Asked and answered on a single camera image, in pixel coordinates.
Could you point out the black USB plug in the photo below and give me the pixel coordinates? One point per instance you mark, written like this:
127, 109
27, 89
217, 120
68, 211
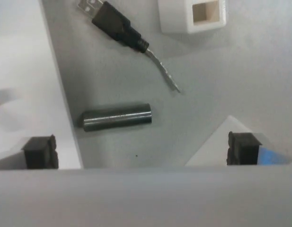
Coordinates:
115, 21

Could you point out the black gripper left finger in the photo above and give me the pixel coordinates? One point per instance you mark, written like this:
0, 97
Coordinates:
40, 153

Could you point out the metal round peg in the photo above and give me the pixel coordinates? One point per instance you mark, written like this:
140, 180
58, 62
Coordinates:
115, 117

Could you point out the white task board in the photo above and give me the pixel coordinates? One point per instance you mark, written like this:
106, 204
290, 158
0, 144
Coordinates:
20, 52

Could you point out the white square-hole peg holder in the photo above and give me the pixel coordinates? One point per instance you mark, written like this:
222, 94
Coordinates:
174, 21

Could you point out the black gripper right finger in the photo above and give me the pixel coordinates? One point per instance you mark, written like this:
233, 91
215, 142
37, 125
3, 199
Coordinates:
242, 149

